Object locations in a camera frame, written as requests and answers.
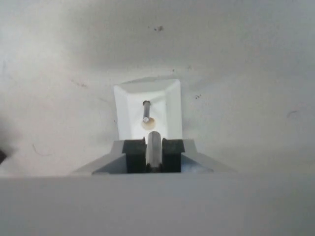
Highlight thin metal round peg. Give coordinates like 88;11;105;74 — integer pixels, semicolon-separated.
142;100;152;123

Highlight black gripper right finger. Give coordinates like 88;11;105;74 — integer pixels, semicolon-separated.
161;137;235;175

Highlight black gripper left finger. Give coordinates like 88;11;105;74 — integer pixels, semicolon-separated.
73;138;148;175

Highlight white peg holder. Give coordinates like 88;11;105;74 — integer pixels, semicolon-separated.
113;77;183;141

